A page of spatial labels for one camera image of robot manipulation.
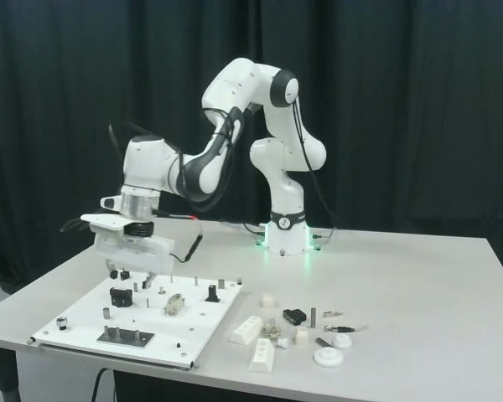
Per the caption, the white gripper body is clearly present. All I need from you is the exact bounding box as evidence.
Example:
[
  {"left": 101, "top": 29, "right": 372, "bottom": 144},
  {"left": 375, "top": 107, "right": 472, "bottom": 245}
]
[{"left": 92, "top": 228, "right": 176, "bottom": 276}]

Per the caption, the long white peg holder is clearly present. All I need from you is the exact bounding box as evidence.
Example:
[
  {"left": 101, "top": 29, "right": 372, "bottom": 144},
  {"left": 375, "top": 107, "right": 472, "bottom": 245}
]
[{"left": 230, "top": 316, "right": 264, "bottom": 346}]

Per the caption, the thin black rod red tag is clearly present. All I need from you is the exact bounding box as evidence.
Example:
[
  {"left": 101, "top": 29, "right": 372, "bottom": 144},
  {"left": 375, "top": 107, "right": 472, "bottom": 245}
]
[{"left": 153, "top": 211, "right": 205, "bottom": 264}]

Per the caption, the white task board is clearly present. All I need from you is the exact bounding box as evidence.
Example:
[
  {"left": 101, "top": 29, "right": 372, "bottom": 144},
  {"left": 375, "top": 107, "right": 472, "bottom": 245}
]
[{"left": 28, "top": 267, "right": 244, "bottom": 372}]

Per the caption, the white holder with holes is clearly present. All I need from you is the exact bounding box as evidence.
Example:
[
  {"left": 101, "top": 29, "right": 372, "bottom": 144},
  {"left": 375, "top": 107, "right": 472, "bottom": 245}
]
[{"left": 247, "top": 338, "right": 277, "bottom": 373}]

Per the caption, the black D-SUB plug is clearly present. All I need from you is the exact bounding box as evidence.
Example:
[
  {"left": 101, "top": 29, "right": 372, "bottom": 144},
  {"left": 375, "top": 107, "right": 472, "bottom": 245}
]
[{"left": 283, "top": 308, "right": 308, "bottom": 326}]

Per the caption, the dark table leg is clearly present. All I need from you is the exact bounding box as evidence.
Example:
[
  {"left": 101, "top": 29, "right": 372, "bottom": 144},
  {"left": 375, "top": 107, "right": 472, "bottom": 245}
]
[{"left": 0, "top": 343, "right": 17, "bottom": 402}]

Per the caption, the white large gear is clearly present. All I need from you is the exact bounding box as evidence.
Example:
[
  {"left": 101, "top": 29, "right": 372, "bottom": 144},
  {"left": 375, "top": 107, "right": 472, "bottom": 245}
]
[{"left": 313, "top": 348, "right": 344, "bottom": 369}]

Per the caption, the black curtain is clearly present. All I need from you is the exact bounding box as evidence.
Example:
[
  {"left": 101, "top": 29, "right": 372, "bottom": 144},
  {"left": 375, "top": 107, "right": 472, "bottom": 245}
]
[{"left": 0, "top": 0, "right": 503, "bottom": 290}]

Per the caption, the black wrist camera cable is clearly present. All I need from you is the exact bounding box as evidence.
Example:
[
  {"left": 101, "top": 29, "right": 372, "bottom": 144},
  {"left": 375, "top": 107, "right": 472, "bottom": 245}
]
[{"left": 60, "top": 217, "right": 91, "bottom": 233}]

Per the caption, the black cable under table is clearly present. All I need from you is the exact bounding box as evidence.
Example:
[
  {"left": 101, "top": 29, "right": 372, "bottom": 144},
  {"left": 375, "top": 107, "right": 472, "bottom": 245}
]
[{"left": 91, "top": 367, "right": 119, "bottom": 402}]

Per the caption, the metal BNC plug with cable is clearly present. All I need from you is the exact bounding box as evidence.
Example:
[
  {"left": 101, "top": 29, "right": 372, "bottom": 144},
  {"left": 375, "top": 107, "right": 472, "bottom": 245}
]
[{"left": 323, "top": 322, "right": 368, "bottom": 334}]

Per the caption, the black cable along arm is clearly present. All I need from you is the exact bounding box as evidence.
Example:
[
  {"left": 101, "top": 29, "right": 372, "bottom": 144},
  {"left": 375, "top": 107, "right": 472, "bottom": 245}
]
[{"left": 107, "top": 98, "right": 339, "bottom": 244}]

